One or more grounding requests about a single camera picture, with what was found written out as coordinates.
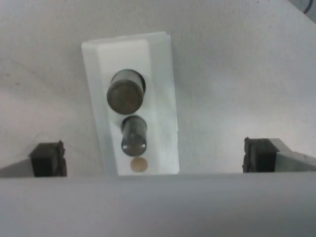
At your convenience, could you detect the large metal round peg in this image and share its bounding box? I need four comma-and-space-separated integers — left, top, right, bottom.
106, 69, 146, 116

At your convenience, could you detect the white round peg holder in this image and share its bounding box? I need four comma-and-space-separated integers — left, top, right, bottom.
81, 31, 180, 176

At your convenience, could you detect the medium metal round peg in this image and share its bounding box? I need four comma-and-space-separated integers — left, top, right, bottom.
120, 115, 149, 158

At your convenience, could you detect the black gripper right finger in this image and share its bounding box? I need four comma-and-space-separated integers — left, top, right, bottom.
242, 137, 316, 174

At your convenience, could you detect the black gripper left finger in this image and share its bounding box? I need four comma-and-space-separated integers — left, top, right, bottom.
0, 139, 68, 178

